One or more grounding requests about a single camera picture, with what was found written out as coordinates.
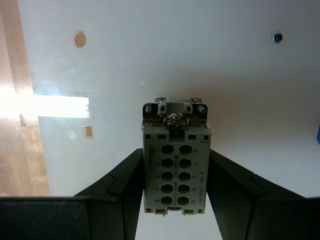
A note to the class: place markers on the small dark nut stud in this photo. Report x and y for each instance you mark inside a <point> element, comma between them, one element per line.
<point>276,37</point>

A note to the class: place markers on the blue clamp with white bar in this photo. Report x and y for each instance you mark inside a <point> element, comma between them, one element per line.
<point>318,135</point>

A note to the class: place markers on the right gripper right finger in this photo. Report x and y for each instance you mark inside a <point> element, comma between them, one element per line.
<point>262,217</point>

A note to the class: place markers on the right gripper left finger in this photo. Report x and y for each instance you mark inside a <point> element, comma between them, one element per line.
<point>62,217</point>

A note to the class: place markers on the grey HAN10E connector insert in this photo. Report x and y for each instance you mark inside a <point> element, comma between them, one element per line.
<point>175,175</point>

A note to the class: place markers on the white task board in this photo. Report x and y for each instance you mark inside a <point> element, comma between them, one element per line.
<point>175,50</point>

